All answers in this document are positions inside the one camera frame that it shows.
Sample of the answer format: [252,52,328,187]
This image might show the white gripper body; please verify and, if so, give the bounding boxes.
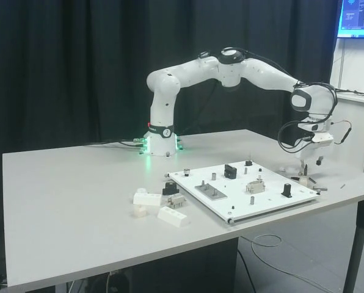
[294,132,335,162]

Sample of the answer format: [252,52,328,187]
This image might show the long white peg holder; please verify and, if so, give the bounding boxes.
[157,206,189,228]
[133,191,162,206]

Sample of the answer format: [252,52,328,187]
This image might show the black waterproof plug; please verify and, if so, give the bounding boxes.
[280,182,294,200]

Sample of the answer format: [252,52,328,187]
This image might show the black rectangular plug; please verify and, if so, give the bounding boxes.
[224,163,238,179]

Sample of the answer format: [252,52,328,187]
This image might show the white task board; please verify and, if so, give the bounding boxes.
[165,159,321,227]

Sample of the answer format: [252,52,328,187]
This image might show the dark table leg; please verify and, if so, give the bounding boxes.
[351,200,364,293]

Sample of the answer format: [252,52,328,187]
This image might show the blue screen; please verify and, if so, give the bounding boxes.
[337,0,364,39]

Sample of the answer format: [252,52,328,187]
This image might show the metal D-SUB holder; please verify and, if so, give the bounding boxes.
[166,194,188,210]

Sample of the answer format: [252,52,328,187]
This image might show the black D-SUB plug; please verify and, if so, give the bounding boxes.
[161,181,177,197]

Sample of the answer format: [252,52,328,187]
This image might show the black curtains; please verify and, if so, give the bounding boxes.
[0,0,345,277]

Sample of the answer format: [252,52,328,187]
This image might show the thin black rod on wire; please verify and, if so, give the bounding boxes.
[330,120,353,142]

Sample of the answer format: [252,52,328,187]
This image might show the black looped wrist cable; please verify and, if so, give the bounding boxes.
[277,119,313,151]

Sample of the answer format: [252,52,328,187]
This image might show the grey floor cable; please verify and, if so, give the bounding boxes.
[239,234,364,293]

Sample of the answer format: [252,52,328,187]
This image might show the black base cables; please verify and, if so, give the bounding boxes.
[89,139,146,149]

